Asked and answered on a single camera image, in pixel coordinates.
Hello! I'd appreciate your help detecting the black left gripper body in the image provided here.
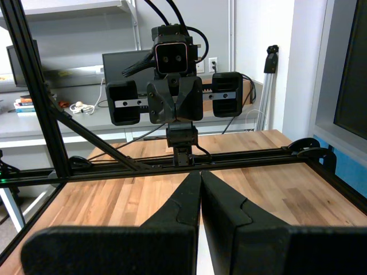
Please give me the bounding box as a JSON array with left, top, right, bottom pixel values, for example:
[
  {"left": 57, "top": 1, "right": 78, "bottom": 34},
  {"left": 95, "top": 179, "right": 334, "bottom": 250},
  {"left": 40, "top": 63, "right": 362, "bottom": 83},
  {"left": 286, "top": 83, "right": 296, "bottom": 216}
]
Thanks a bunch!
[{"left": 105, "top": 71, "right": 244, "bottom": 126}]

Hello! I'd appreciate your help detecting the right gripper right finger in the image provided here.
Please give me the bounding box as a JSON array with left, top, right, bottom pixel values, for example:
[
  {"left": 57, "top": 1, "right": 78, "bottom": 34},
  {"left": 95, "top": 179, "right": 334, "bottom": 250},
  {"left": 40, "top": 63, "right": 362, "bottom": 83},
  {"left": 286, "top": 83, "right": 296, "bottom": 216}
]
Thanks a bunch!
[{"left": 200, "top": 170, "right": 367, "bottom": 275}]

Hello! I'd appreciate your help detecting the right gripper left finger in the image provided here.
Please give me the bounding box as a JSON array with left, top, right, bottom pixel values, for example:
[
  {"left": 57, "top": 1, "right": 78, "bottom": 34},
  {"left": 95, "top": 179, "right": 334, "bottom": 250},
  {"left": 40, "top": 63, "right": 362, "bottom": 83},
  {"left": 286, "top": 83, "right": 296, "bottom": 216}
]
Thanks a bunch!
[{"left": 20, "top": 170, "right": 201, "bottom": 275}]

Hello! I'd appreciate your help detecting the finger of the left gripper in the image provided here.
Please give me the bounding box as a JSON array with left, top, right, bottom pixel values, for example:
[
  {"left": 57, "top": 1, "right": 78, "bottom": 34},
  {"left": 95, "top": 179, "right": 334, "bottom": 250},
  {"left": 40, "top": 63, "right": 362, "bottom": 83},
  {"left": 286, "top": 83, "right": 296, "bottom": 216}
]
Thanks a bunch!
[
  {"left": 175, "top": 76, "right": 204, "bottom": 121},
  {"left": 146, "top": 79, "right": 176, "bottom": 124}
]

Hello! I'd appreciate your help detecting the black computer monitor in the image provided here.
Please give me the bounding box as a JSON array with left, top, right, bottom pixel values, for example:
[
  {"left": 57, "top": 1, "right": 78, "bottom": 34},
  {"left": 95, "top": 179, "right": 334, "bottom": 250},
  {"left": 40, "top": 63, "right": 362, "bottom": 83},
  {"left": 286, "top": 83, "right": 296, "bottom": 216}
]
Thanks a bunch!
[
  {"left": 6, "top": 40, "right": 44, "bottom": 88},
  {"left": 102, "top": 50, "right": 157, "bottom": 97}
]

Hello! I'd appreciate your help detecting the grey desk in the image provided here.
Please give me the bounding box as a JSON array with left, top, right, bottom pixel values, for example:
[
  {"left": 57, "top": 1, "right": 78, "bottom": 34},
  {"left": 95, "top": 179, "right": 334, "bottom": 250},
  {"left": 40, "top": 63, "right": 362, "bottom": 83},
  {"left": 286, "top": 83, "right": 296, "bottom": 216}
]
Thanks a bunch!
[{"left": 0, "top": 80, "right": 267, "bottom": 150}]

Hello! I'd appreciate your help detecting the aluminium stand with black head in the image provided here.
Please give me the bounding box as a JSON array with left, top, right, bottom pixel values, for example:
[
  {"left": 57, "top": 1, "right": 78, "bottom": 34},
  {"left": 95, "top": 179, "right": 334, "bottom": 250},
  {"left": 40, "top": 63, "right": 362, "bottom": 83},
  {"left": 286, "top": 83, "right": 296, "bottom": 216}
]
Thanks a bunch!
[{"left": 256, "top": 44, "right": 280, "bottom": 131}]

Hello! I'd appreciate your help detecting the stack of books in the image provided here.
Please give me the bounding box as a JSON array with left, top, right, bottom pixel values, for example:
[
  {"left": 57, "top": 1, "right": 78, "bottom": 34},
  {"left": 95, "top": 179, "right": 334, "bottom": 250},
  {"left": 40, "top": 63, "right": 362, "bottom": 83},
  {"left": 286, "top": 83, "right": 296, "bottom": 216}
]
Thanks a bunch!
[{"left": 13, "top": 97, "right": 36, "bottom": 116}]

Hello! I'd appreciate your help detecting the blue panel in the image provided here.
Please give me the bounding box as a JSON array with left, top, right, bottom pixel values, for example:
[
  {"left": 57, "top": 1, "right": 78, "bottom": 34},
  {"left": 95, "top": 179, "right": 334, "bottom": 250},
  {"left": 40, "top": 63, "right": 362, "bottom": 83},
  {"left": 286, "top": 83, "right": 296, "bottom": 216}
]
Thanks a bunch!
[{"left": 312, "top": 133, "right": 367, "bottom": 198}]

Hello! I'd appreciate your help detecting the white table leg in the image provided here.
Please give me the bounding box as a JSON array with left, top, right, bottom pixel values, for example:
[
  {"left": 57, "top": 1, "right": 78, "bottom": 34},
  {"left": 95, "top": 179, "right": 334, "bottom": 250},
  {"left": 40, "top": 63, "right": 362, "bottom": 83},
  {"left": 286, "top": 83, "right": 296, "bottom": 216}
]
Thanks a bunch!
[{"left": 0, "top": 187, "right": 25, "bottom": 233}]

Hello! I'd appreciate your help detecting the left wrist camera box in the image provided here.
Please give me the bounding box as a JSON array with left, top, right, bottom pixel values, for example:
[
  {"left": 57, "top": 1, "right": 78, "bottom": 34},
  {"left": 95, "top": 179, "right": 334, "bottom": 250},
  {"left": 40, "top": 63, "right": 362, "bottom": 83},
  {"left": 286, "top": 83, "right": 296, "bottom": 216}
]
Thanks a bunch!
[{"left": 151, "top": 25, "right": 192, "bottom": 77}]

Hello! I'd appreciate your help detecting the white cable bundle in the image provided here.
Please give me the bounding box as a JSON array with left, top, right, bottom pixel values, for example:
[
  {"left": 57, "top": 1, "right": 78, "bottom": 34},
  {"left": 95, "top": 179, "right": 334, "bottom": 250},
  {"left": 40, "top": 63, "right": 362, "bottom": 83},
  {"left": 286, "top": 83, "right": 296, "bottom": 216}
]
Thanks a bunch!
[{"left": 69, "top": 77, "right": 106, "bottom": 115}]

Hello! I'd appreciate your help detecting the thin black cable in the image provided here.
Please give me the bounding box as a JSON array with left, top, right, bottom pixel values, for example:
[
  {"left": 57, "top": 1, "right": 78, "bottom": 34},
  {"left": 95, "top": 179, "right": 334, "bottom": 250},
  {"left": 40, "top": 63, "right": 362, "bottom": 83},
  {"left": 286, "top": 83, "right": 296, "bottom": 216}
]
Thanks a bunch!
[{"left": 186, "top": 26, "right": 209, "bottom": 63}]

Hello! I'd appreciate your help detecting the black aluminium frame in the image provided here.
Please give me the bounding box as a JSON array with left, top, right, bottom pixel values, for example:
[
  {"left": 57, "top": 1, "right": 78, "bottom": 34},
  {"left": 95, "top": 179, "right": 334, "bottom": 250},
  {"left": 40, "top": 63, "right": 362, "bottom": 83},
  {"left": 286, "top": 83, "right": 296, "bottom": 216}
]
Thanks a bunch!
[{"left": 0, "top": 0, "right": 367, "bottom": 260}]

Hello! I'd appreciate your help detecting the thick black cable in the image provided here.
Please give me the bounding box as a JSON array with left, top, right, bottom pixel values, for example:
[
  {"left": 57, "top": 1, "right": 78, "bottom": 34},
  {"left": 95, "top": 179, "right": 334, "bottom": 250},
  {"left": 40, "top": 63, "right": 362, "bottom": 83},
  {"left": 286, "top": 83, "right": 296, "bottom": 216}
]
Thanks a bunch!
[
  {"left": 142, "top": 0, "right": 170, "bottom": 26},
  {"left": 167, "top": 0, "right": 188, "bottom": 27}
]

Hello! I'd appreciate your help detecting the grey wall shelf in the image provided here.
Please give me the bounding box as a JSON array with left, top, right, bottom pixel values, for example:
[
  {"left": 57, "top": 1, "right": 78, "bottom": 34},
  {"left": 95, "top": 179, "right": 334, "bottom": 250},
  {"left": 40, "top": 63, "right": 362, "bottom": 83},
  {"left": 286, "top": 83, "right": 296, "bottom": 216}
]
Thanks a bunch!
[{"left": 0, "top": 0, "right": 141, "bottom": 81}]

